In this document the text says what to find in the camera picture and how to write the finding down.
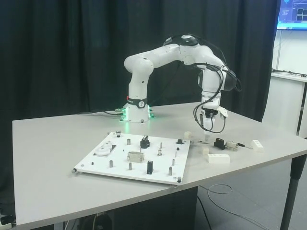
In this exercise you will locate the white medium gear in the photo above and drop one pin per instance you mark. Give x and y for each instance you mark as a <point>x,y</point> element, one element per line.
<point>107,146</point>

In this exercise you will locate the blue screen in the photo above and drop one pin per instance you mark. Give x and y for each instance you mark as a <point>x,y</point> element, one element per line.
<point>292,14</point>

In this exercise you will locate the metal round peg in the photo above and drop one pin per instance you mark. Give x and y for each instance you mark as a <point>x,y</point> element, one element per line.
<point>128,141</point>
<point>111,164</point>

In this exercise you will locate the dark grey table leg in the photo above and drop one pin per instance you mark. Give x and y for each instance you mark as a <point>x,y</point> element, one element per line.
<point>291,191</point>

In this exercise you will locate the white task board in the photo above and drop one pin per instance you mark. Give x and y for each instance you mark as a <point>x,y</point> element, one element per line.
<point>103,167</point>

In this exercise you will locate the black curtain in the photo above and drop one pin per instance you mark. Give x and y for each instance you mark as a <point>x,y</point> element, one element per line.
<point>72,48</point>

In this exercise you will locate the white large gear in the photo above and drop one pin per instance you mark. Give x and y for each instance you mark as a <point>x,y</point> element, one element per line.
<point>102,152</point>

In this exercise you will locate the metal square peg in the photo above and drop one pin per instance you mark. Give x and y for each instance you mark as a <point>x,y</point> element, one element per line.
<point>170,171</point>
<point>129,166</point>

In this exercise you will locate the black D-SUB plug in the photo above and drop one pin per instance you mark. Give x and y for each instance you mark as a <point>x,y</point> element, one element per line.
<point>219,143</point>

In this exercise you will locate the flat white mounting plate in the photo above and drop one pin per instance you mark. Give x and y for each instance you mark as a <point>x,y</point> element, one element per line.
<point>223,111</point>

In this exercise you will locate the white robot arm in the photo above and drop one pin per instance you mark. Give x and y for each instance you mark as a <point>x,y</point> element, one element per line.
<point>139,83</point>

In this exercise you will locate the beige waterproof plug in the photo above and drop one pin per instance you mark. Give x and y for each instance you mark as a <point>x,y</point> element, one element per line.
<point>231,145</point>

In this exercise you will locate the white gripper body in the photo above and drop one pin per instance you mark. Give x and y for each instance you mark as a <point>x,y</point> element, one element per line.
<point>205,125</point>

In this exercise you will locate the long white peg holder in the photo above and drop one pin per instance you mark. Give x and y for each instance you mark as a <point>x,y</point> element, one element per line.
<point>218,158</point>
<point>257,146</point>

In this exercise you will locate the metal bolt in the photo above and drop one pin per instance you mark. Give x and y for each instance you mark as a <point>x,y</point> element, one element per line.
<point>118,133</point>

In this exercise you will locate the small white cube holder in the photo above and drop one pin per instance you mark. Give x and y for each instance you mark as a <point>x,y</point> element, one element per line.
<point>187,134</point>
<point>205,151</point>

